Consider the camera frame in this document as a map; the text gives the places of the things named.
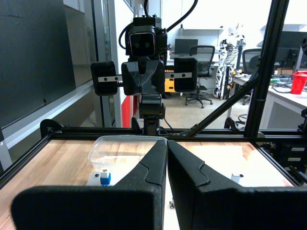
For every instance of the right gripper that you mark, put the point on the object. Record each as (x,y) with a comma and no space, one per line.
(104,69)

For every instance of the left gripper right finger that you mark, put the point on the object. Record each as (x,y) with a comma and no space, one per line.
(227,208)

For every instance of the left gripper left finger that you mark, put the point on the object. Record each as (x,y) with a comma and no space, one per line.
(96,208)

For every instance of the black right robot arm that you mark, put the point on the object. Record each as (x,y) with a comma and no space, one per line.
(151,105)

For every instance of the yellow cabinet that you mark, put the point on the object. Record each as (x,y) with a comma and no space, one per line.
(169,85)

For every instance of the small blue white connector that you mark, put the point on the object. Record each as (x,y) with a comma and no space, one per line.
(104,180)

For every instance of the red panel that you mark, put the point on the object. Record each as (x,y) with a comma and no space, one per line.
(127,112)

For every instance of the black computer monitor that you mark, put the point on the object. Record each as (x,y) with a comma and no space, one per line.
(290,43)
(185,46)

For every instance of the black office chair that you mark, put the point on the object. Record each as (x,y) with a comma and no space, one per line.
(204,67)
(250,60)

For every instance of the clear plastic tub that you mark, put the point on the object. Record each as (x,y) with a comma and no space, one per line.
(115,148)

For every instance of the white lattice stand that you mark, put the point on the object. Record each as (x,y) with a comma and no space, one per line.
(218,69)

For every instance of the white desk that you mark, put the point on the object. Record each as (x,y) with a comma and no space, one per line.
(280,94)

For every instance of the red bin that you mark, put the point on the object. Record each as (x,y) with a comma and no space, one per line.
(299,82)

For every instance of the small metal bracket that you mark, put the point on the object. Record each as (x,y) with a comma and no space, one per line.
(236,178)

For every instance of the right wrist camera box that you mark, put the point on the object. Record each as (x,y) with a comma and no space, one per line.
(141,44)

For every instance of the black aluminium frame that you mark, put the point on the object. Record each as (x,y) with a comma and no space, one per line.
(265,72)

